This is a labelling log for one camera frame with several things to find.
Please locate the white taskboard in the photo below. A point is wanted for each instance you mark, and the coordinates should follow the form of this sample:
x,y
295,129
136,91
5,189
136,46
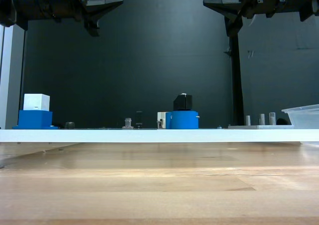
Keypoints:
x,y
159,135

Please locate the white cube block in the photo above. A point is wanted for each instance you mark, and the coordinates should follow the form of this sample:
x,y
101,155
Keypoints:
x,y
36,101

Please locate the black D-sub connector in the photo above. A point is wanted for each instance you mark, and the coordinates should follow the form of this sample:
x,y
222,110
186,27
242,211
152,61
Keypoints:
x,y
183,102

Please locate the small black connector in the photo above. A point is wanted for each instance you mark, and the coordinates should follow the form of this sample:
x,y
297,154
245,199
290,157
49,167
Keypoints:
x,y
139,117

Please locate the thin metal peg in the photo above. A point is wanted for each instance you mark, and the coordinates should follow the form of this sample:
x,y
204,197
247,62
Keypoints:
x,y
248,120

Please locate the clear plastic connector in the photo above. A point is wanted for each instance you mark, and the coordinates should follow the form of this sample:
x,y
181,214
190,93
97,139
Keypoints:
x,y
127,123

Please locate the blue square base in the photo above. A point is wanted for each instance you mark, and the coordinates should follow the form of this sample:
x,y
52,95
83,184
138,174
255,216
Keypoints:
x,y
35,119

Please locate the blue connector holder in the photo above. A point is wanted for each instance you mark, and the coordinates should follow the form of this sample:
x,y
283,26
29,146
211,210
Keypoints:
x,y
182,120

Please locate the clear plastic tub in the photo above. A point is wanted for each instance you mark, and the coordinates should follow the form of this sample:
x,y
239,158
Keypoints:
x,y
304,120

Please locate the black knurled knob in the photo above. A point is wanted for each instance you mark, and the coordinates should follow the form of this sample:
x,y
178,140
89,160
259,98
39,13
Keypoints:
x,y
70,125

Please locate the grey metal plate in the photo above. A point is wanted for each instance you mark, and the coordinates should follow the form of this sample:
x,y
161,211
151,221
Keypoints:
x,y
260,127

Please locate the white connector housing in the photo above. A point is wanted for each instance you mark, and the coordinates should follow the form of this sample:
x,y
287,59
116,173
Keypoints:
x,y
161,120

